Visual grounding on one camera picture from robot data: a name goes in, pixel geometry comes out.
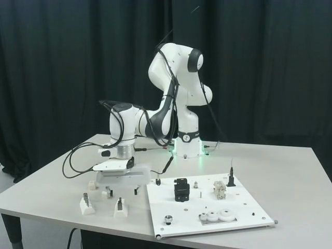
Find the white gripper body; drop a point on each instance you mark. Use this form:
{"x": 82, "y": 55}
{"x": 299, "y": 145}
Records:
{"x": 122, "y": 177}

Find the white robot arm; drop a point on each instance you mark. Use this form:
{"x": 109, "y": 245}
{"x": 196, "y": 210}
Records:
{"x": 189, "y": 116}

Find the large metal square peg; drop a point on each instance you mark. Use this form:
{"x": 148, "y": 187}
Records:
{"x": 119, "y": 205}

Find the white square peg holder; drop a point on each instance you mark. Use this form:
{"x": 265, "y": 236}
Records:
{"x": 120, "y": 213}

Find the large metal round peg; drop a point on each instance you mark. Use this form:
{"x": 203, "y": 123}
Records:
{"x": 85, "y": 195}

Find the white round peg holder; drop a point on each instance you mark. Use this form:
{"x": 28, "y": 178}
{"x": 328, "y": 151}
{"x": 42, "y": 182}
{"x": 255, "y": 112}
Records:
{"x": 86, "y": 210}

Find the small white cube holder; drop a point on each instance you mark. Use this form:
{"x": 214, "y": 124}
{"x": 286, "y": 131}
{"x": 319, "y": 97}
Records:
{"x": 93, "y": 185}
{"x": 104, "y": 195}

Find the flat white mounting plate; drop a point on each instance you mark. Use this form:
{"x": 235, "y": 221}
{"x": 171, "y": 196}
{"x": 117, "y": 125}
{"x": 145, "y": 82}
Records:
{"x": 109, "y": 166}

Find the small black plug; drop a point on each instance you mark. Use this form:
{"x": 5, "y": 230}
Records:
{"x": 157, "y": 182}

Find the metal bolt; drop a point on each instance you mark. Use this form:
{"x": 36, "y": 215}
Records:
{"x": 168, "y": 219}

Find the white task board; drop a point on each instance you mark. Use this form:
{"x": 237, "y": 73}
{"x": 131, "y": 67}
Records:
{"x": 181, "y": 215}

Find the metal BNC plug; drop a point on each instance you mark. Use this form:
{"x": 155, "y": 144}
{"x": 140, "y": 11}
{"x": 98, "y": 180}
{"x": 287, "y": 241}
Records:
{"x": 196, "y": 184}

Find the white small gear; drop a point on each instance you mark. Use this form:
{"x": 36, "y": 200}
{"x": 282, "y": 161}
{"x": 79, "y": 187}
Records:
{"x": 203, "y": 216}

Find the white medium gear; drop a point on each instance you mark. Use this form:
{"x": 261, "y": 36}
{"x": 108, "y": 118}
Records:
{"x": 212, "y": 216}

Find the white large gear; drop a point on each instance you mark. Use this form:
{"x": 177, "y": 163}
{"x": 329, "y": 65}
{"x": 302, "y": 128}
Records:
{"x": 226, "y": 215}

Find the black waterproof plug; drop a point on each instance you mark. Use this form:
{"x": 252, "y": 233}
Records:
{"x": 230, "y": 179}

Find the black table leg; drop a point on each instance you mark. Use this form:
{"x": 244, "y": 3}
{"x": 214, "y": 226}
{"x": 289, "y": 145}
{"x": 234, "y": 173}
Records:
{"x": 11, "y": 230}

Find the black curtain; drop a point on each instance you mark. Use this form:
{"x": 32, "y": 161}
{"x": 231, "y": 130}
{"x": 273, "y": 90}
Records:
{"x": 52, "y": 52}

